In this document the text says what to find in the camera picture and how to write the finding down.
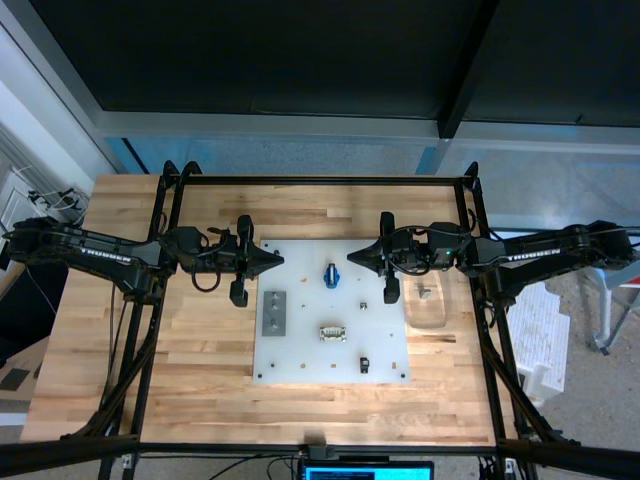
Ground grey metal plate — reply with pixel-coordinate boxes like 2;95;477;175
259;289;289;338

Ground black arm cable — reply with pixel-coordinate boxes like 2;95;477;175
191;269;223;294

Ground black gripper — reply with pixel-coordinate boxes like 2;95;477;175
347;211;429;306
207;215;286;308

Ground clear plastic tub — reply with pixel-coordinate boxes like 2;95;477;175
402;272;450;331

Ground small black camera box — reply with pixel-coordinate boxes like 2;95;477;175
305;438;335;459

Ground grey multi-pin connector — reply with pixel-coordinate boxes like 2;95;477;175
318;324;349;345

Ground white task board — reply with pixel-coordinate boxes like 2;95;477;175
252;238;412;386

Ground black white cable tangle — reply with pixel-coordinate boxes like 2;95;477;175
25;185;86;214

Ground screen with blue edge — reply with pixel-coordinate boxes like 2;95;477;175
298;460;435;480

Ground grey metal stand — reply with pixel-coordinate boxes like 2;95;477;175
574;269;640;357

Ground black aluminium frame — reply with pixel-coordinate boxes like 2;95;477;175
0;159;640;480

